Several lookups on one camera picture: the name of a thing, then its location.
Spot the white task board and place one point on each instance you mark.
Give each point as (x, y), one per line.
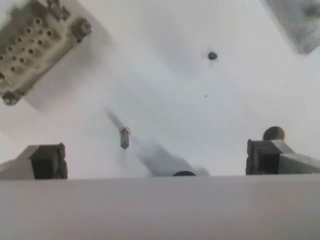
(175, 87)

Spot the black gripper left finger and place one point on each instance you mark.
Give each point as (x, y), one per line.
(47, 162)

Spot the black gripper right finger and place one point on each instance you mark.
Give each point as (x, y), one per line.
(265, 160)

